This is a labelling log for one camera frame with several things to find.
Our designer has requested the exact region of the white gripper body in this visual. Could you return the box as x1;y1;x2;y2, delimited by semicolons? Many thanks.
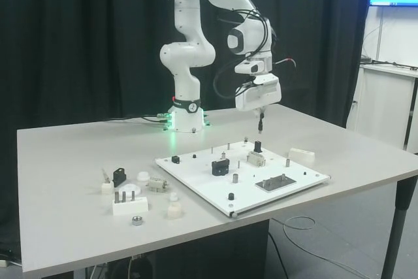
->
234;78;282;112

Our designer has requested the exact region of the white empty holder block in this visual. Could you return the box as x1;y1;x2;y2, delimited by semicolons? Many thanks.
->
287;147;316;162

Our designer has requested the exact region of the white task board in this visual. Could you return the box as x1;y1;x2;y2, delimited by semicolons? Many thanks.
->
154;140;330;218

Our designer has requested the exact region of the white cabinet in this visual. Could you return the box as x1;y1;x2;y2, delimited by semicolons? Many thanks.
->
346;61;418;154

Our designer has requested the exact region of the beige D-SUB plug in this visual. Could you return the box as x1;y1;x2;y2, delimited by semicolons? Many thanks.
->
144;178;166;192

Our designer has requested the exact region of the white round plug holder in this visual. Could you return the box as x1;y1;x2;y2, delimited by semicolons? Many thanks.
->
167;202;182;218

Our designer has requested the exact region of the white large gear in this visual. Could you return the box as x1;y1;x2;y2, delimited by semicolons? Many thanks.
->
117;183;143;199

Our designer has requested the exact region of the white peg holder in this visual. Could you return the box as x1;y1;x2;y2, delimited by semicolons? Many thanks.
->
112;195;150;216

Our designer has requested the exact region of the black table leg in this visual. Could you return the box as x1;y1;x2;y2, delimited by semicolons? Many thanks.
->
381;179;414;279

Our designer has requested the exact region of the black curtain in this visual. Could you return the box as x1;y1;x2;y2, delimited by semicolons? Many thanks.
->
0;0;373;254

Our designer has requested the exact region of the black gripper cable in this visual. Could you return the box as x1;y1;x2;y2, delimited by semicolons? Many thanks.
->
212;52;259;103

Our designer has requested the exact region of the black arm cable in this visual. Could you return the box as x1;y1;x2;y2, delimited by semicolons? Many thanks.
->
165;0;278;59

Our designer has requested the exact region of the black base cable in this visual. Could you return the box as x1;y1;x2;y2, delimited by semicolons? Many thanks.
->
106;114;172;126

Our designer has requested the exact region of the grey floor cable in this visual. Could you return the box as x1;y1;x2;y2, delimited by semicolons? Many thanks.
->
282;216;389;279

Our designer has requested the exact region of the black floor cable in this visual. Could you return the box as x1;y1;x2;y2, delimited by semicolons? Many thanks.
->
267;233;287;279

